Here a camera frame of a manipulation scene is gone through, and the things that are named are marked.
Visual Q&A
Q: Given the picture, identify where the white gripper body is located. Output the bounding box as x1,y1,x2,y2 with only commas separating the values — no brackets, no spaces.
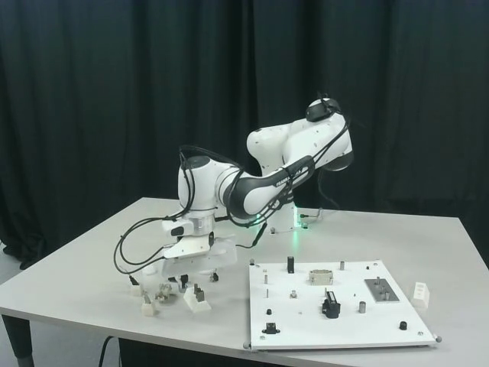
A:
159,236,238,277

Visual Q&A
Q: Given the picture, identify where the white peg holder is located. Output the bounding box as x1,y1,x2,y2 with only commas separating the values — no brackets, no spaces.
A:
183,288,212,315
410,281,431,308

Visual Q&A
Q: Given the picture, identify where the metal waterproof plug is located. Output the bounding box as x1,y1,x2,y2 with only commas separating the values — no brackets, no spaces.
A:
154,284,179,304

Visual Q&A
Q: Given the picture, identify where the black box under table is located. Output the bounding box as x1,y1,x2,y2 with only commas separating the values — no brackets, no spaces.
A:
118,336,245,367

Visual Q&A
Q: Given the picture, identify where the white task board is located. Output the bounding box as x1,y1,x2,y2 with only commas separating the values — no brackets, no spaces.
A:
242,258,444,351

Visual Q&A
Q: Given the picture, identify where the black table leg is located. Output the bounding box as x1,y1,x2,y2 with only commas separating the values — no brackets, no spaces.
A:
2,315,34,367

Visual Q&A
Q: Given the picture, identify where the black curtain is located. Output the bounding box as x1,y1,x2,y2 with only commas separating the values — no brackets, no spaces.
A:
0,0,489,271

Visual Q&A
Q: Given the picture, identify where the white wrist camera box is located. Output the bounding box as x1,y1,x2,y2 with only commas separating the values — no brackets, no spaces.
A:
162,220,194,238

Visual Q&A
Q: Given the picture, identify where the thin black rod on wire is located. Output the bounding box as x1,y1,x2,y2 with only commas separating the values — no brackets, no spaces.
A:
251,223,268,248

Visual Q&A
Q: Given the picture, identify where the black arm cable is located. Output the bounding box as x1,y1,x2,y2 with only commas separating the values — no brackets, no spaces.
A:
113,91,352,286

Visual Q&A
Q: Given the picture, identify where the black floor cable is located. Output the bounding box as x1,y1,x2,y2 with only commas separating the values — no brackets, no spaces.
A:
99,335,119,367

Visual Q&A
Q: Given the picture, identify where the black base cable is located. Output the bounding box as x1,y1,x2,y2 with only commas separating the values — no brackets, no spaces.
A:
297,208,325,222

